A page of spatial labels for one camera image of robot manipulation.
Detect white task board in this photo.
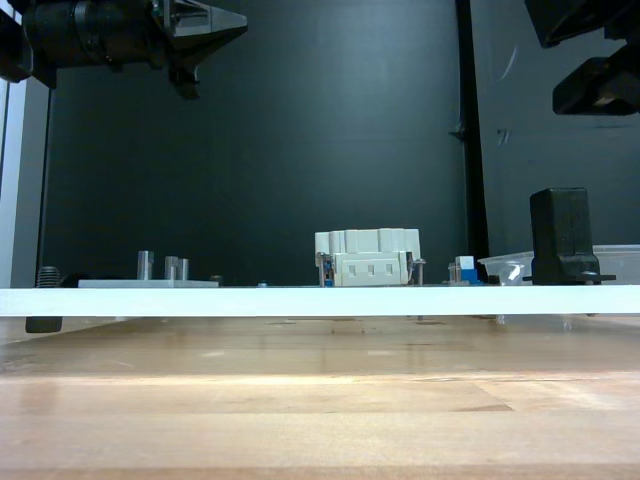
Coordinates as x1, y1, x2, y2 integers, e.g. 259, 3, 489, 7
0, 285, 640, 318

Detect black rubber foot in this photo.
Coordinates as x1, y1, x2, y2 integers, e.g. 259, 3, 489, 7
25, 316, 64, 334

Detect black socket block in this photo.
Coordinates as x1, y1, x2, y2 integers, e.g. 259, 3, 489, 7
522, 187, 617, 286

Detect grey metal plate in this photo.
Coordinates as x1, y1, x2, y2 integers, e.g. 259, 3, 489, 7
78, 278, 221, 289

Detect beige connector housing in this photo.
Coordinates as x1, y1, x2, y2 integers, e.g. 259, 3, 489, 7
314, 227, 427, 289

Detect clear plastic tub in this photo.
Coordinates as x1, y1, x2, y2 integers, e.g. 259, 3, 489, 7
477, 243, 640, 287

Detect small blue white connector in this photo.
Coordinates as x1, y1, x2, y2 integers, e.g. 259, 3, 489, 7
458, 255, 481, 285

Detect black aluminium frame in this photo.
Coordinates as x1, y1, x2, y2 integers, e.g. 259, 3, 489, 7
449, 0, 491, 259

